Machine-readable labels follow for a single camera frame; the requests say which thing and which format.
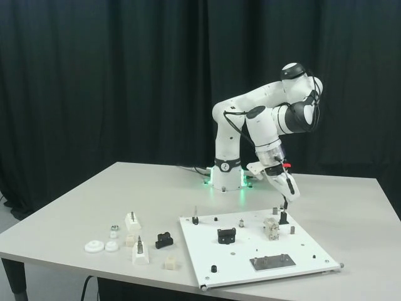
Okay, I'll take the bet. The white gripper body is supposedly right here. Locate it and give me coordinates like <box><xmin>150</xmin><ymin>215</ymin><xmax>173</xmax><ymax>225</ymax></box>
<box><xmin>265</xmin><ymin>169</ymin><xmax>301</xmax><ymax>203</ymax></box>

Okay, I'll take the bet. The white flat mounting plate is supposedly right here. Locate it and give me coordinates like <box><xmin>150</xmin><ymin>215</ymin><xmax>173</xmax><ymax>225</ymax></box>
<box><xmin>246</xmin><ymin>162</ymin><xmax>266</xmax><ymax>181</ymax></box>

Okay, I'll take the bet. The white task board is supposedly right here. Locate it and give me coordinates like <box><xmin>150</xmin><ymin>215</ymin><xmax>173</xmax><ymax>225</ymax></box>
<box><xmin>178</xmin><ymin>205</ymin><xmax>345</xmax><ymax>288</ymax></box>

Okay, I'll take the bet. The white tall peg holder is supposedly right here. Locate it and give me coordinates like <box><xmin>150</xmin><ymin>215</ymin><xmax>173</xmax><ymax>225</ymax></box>
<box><xmin>131</xmin><ymin>241</ymin><xmax>150</xmax><ymax>266</ymax></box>

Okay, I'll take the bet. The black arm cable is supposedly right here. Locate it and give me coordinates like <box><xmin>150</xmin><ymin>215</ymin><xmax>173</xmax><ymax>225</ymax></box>
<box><xmin>222</xmin><ymin>68</ymin><xmax>322</xmax><ymax>144</ymax></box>

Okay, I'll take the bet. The black table leg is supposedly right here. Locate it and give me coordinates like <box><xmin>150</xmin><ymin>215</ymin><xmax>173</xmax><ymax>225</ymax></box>
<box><xmin>1</xmin><ymin>257</ymin><xmax>28</xmax><ymax>301</ymax></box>

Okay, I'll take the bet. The white low peg holder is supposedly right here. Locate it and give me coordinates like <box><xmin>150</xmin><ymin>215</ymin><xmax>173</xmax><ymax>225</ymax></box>
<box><xmin>124</xmin><ymin>212</ymin><xmax>142</xmax><ymax>231</ymax></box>

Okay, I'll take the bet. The black floor cable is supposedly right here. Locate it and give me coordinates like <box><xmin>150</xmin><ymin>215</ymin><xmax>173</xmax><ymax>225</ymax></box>
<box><xmin>81</xmin><ymin>275</ymin><xmax>96</xmax><ymax>301</ymax></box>

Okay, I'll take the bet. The black D-SUB plug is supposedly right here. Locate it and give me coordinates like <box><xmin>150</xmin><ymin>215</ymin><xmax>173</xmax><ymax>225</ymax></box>
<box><xmin>155</xmin><ymin>231</ymin><xmax>174</xmax><ymax>250</ymax></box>

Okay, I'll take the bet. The black base cable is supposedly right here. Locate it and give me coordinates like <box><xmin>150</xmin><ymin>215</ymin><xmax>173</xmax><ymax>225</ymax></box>
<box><xmin>177</xmin><ymin>164</ymin><xmax>213</xmax><ymax>176</ymax></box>

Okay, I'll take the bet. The white large gear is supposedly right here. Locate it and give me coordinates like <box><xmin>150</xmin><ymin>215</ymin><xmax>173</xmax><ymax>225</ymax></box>
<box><xmin>83</xmin><ymin>240</ymin><xmax>106</xmax><ymax>253</ymax></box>

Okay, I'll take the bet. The black curtain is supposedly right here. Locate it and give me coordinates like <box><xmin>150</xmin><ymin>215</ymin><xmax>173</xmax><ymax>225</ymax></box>
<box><xmin>0</xmin><ymin>0</ymin><xmax>401</xmax><ymax>214</ymax></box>

